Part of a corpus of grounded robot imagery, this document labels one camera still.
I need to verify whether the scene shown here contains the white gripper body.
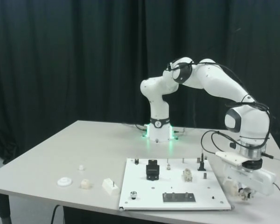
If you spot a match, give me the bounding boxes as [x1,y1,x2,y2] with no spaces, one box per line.
[224,163,277,196]

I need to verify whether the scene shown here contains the white peg holder block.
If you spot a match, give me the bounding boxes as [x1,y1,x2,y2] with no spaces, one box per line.
[224,177,237,187]

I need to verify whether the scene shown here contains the flat white mounting plate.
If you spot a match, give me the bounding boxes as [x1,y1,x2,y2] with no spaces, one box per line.
[215,151,247,168]

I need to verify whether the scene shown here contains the black USB plug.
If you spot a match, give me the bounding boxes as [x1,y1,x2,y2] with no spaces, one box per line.
[197,153,206,172]

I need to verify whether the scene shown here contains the white task board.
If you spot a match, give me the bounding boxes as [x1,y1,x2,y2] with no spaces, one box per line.
[118,157,232,206]

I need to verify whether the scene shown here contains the black D-SUB plug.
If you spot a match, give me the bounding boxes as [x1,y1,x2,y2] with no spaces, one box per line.
[146,160,160,182]

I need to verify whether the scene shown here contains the long white peg holder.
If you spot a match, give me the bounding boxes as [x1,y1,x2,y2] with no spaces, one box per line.
[102,178,119,195]

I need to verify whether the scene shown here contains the black under-table cabinet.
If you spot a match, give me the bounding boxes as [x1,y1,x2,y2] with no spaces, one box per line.
[63,205,236,224]

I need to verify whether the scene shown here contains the white large gear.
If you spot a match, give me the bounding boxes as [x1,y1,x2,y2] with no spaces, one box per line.
[57,177,73,187]

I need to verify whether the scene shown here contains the black curtains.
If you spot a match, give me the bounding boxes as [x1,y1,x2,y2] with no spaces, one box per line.
[0,0,280,165]

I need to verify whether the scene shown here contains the black table leg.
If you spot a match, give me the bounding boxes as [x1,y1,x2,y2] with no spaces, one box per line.
[0,192,10,224]

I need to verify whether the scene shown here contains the black looped wrist cable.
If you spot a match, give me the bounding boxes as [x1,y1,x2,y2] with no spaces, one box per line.
[200,130,243,161]

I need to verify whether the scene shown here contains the black base cable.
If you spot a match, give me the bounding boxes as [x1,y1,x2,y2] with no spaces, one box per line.
[134,123,152,131]

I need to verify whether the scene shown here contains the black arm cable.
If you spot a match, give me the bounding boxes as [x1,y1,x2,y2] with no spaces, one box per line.
[167,59,271,140]

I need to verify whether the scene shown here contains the black floor cable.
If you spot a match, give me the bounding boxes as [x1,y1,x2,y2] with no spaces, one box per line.
[51,204,64,224]

